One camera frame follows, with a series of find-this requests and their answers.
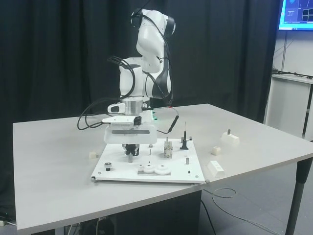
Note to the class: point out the dark table leg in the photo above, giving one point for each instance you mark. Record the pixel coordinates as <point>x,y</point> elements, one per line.
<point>297,195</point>

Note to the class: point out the white large gear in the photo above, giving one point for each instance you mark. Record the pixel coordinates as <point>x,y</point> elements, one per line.
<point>162,169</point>

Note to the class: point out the black curtains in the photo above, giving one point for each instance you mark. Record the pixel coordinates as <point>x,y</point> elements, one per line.
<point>61,49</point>

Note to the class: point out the white medium gear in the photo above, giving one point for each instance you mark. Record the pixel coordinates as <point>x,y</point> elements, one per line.
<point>148,169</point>

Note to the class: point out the white task board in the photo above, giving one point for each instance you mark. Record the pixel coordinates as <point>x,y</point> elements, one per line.
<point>176,171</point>

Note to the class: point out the blue screen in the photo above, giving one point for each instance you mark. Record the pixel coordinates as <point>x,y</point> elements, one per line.
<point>297,13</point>

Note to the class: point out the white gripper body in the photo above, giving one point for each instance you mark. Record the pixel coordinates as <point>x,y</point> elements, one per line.
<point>129,138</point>

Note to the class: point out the metal round peg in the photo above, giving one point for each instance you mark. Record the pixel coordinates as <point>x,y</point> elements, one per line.
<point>130,159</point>

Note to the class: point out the white cabinet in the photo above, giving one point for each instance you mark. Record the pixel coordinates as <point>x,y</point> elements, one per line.
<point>286,105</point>

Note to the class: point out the small white camera box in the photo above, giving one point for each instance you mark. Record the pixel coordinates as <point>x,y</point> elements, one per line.
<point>116,108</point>

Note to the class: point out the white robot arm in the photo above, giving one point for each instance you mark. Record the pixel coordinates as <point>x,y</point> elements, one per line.
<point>146,36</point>

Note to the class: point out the white sloped peg holder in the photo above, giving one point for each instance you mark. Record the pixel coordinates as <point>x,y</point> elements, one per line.
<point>231,139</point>

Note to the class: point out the small white cube holder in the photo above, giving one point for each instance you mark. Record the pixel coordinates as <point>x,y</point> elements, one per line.
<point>93,156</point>
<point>216,150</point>

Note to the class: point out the beige waterproof plug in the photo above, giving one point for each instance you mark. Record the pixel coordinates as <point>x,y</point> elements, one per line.
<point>168,151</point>

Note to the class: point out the black panel under table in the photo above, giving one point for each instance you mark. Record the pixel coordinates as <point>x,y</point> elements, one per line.
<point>146,210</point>

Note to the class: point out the white holder with three holes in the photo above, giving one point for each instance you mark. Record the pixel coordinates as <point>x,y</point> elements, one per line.
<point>216,169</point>

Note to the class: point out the white small gear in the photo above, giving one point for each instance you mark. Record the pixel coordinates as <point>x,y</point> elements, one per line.
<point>140,168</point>

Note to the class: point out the black knurled bolt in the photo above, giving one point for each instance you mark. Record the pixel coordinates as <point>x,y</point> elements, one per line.
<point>106,167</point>

